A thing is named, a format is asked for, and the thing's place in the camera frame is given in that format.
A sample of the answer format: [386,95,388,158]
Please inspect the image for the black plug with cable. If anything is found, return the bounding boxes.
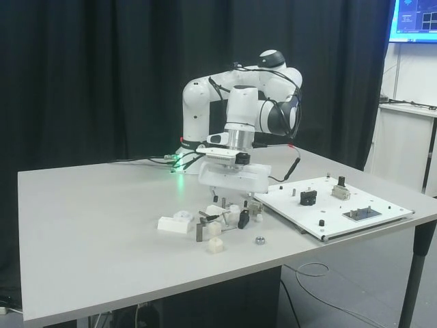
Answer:
[237,208,251,230]

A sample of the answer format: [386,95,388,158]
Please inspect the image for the beige metal plug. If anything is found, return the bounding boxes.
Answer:
[246,201,266,217]

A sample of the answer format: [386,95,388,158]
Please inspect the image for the black table leg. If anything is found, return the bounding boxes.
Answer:
[398,218,432,328]

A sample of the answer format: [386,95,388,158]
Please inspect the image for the white task board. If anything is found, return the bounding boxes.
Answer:
[246,174,416,243]

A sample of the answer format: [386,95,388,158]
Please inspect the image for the blue screen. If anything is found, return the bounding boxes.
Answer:
[388,0,437,44]

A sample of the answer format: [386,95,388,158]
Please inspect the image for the black curtain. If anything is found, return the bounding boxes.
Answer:
[0,0,399,308]

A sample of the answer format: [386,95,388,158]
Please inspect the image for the grey floor cable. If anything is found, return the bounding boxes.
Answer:
[294,262,410,328]

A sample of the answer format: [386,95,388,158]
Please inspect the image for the large white holder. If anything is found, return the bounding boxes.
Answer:
[157,214,193,234]

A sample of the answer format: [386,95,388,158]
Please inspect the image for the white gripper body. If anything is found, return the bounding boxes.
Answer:
[197,161,272,191]

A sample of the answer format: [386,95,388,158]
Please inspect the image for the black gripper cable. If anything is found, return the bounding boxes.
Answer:
[177,150,210,172]

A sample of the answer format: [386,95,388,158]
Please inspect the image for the black base cable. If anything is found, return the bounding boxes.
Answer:
[111,154,181,172]

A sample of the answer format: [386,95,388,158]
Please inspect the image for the white large gear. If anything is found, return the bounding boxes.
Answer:
[172,210,193,224]

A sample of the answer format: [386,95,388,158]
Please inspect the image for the white cabinet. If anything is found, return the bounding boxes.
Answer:
[363,101,437,198]

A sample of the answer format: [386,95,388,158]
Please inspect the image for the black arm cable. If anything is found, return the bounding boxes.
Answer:
[231,59,305,139]

